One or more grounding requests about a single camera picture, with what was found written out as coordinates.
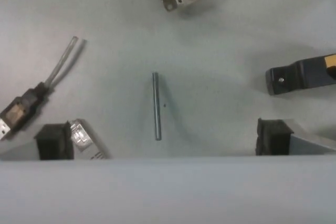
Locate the clear Ethernet plug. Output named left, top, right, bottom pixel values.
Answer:
left=68, top=118, right=114, bottom=161

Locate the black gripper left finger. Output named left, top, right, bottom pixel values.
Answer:
left=0, top=121, right=75, bottom=161

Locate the black USB plug with cable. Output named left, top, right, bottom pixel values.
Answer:
left=0, top=36, right=87, bottom=142

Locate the thin metal round peg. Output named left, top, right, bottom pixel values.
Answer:
left=151, top=71, right=162, bottom=141

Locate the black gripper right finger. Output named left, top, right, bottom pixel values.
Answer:
left=256, top=117, right=336, bottom=156

